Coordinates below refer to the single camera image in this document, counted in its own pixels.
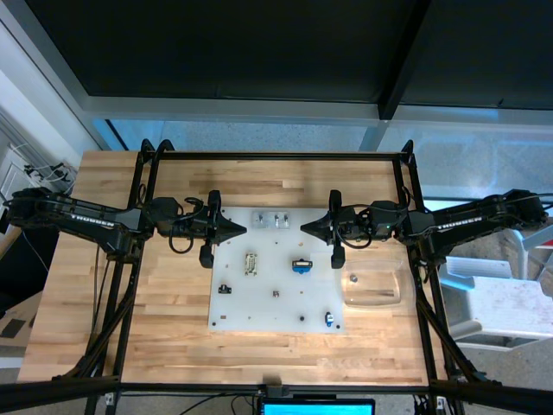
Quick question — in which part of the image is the clear plastic tub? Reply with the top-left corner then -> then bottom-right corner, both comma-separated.
340,258 -> 410,310

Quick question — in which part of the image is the white plastic stool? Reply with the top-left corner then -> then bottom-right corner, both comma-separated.
440,255 -> 553,352

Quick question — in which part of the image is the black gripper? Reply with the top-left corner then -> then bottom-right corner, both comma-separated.
189,189 -> 248,270
300,188 -> 369,270

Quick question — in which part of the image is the black table frame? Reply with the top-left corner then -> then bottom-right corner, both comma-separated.
0,137 -> 553,415

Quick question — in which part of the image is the white board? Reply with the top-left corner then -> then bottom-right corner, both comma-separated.
208,206 -> 346,333

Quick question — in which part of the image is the blue-lit screen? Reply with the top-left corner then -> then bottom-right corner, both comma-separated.
257,398 -> 376,415

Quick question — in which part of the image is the cardboard box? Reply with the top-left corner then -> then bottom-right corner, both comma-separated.
0,291 -> 44,347

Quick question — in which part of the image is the black table-level camera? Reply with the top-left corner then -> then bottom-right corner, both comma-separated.
264,375 -> 289,398

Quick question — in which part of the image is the grey chair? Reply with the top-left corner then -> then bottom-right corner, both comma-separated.
487,214 -> 553,282

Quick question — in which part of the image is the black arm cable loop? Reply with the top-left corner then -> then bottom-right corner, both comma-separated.
340,233 -> 375,251
168,222 -> 194,254

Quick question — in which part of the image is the wall cable bundle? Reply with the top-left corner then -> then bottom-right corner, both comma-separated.
23,162 -> 74,182

